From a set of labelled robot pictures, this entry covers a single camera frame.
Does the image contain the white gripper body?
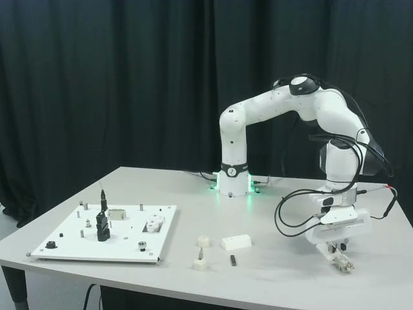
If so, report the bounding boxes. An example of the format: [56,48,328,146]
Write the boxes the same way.
[305,209,371,246]

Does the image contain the flat white mounting plate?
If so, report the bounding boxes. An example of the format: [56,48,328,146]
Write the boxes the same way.
[317,206,356,225]

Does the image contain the grey metal rectangular plug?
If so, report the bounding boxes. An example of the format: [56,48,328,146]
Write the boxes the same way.
[331,259,356,273]

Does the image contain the white wedge-shaped holder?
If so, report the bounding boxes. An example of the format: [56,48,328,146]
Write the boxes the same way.
[221,234,253,251]

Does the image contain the white task board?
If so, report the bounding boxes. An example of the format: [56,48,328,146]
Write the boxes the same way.
[27,202,179,265]

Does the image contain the black box under table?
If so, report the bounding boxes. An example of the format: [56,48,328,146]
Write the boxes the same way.
[99,285,217,310]

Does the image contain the black Ethernet plug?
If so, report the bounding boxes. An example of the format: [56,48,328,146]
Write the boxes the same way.
[99,181,108,212]

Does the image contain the black curtain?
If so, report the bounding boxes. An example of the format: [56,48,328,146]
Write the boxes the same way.
[0,0,413,229]

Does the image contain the black table leg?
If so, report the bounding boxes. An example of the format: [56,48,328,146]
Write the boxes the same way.
[0,265,26,310]

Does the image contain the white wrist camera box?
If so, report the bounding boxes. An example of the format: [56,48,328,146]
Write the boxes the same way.
[317,194,337,208]

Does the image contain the thin black rod on wire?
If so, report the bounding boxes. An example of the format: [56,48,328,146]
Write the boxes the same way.
[356,183,399,221]

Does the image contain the black looping camera cable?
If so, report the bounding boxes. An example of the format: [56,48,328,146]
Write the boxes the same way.
[274,189,327,238]

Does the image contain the black base cable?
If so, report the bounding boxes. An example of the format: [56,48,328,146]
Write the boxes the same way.
[185,170,221,183]
[253,174,272,189]

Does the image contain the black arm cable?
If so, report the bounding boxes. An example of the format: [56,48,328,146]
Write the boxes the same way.
[272,74,395,194]

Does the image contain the black floor cable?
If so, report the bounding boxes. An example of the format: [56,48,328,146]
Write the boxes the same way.
[84,283,101,310]

